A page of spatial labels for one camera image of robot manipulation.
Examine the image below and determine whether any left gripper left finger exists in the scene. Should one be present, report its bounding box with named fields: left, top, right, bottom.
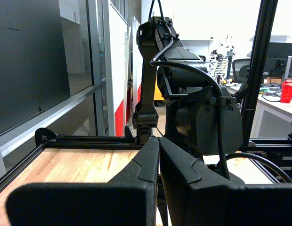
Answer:
left=6, top=136, right=160, bottom=226

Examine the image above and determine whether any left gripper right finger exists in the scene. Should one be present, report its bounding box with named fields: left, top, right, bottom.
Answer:
left=159, top=137, right=292, bottom=226

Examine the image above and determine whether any white office desk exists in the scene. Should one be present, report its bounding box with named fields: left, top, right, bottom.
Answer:
left=227, top=83, right=292, bottom=139

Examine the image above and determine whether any red plastic cup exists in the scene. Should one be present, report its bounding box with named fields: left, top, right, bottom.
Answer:
left=279, top=80, right=292, bottom=104

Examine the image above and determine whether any yellow box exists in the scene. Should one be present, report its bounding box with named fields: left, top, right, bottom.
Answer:
left=154, top=77, right=166, bottom=101

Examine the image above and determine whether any white partition with red base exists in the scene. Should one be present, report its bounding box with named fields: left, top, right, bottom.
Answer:
left=109, top=0, right=128, bottom=137

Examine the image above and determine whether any black office chair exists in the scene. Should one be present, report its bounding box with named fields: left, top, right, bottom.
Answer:
left=232, top=58, right=251, bottom=83

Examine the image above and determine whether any black computer monitor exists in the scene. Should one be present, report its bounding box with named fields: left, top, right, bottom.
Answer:
left=263, top=42, right=292, bottom=80

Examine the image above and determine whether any black looping cable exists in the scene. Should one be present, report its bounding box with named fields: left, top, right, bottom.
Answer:
left=226, top=152, right=292, bottom=184

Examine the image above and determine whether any black aluminium frame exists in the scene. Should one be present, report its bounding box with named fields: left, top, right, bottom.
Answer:
left=0, top=0, right=292, bottom=196

